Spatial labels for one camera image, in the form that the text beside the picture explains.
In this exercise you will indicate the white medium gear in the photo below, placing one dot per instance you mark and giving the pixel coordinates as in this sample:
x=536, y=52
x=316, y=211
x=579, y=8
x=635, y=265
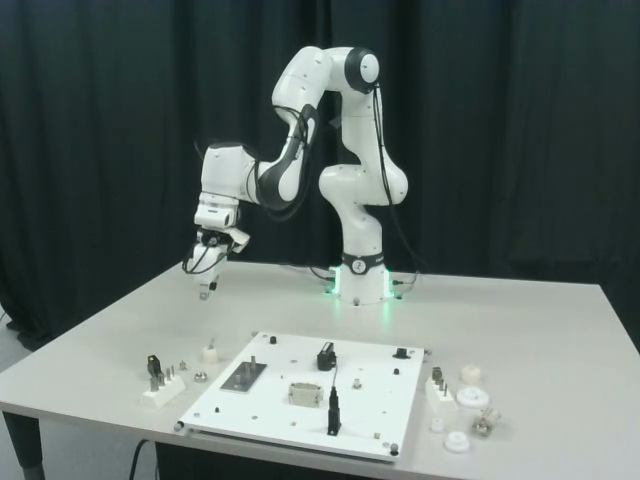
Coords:
x=456, y=440

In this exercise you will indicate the black curtain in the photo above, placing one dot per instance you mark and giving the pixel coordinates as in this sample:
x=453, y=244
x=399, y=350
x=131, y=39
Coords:
x=100, y=125

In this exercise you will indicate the black D-SUB plug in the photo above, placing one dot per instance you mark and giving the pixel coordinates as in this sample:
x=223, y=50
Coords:
x=153, y=365

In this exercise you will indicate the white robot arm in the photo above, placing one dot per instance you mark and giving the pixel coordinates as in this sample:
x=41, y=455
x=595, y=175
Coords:
x=360, y=190

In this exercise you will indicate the white round holder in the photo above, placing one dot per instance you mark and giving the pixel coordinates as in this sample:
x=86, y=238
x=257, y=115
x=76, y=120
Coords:
x=209, y=356
x=471, y=376

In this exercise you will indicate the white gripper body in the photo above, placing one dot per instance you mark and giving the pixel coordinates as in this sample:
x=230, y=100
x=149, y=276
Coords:
x=209, y=262

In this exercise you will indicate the metal square peg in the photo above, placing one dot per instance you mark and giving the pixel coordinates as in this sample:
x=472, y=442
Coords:
x=154, y=384
x=437, y=375

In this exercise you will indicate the black table leg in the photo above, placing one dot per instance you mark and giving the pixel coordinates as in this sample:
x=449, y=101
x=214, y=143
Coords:
x=17, y=445

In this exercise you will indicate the white task board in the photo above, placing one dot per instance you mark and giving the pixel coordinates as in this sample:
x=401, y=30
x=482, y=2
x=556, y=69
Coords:
x=300, y=425

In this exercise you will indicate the white peg holder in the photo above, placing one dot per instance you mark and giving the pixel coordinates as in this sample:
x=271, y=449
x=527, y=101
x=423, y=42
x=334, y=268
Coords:
x=442, y=402
x=160, y=399

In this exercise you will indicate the black box under table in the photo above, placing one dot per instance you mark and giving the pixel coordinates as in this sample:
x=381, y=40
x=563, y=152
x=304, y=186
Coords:
x=275, y=462

